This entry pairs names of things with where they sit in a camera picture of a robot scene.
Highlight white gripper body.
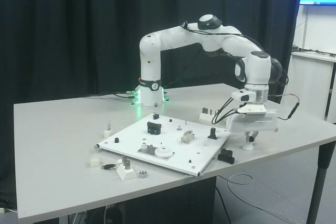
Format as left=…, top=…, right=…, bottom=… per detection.
left=226, top=109, right=279, bottom=133

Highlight white large gear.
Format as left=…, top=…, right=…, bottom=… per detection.
left=154, top=145, right=174, bottom=159

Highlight black D-SUB plug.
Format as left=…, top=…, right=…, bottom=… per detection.
left=217, top=148, right=235, bottom=164

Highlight white peg holder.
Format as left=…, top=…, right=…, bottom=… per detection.
left=198, top=106, right=219, bottom=124
left=115, top=158, right=138, bottom=182

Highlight white cabinet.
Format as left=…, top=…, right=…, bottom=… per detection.
left=289, top=50, right=336, bottom=125

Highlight dark table leg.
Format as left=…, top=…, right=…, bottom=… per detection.
left=306, top=142, right=329, bottom=224

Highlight white task board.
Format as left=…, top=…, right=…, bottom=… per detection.
left=94, top=112, right=232, bottom=177

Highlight white holder with grey plug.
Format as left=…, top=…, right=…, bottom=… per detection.
left=104, top=120, right=113, bottom=138

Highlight black curtain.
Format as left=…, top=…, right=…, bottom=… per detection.
left=0, top=0, right=307, bottom=204

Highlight black camera cables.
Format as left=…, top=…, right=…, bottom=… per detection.
left=213, top=95, right=249, bottom=125

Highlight grey floor cable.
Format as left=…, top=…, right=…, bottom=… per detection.
left=226, top=173, right=264, bottom=196

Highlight thin black rod on wire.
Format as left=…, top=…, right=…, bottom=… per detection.
left=267, top=93, right=301, bottom=121

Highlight black base cables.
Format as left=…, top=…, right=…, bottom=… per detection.
left=88, top=90, right=138, bottom=100

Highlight black plug with short cable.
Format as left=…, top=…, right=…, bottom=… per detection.
left=99, top=163, right=121, bottom=170

